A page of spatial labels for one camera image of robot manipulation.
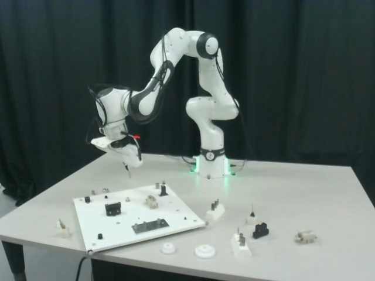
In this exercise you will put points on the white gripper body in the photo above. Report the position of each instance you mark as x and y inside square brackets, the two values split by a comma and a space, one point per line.
[129, 156]

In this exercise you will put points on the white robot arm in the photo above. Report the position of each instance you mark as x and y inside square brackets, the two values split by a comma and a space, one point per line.
[211, 137]

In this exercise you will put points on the white square peg holder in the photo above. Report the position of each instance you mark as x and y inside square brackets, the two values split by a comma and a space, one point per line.
[214, 214]

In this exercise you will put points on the white round peg holder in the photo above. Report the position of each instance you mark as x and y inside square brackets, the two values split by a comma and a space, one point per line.
[241, 250]

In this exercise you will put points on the black rod with red tag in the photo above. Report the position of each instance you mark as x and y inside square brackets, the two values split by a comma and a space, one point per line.
[136, 136]

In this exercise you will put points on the white task board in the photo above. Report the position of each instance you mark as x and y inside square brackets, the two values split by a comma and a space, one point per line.
[132, 234]

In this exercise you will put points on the metal bolt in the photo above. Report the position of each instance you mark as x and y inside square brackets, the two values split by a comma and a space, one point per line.
[61, 224]

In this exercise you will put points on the white bolt holder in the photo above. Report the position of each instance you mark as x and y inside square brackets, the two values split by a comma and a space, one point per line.
[63, 233]

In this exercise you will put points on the white medium gear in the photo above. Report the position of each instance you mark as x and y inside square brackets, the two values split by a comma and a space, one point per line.
[167, 248]

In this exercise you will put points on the white large gear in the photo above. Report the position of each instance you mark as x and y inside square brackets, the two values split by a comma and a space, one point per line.
[204, 252]

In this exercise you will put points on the small white plug holder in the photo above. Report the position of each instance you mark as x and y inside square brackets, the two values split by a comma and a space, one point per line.
[251, 220]

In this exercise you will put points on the black table leg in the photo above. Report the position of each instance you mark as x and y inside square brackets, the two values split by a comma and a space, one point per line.
[13, 257]

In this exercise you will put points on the black curtain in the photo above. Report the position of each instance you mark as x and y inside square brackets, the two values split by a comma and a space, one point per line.
[293, 73]

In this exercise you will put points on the grey D-SUB plug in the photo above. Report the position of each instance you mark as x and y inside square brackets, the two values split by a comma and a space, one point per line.
[305, 237]

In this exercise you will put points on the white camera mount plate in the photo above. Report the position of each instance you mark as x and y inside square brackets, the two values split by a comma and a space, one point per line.
[101, 142]

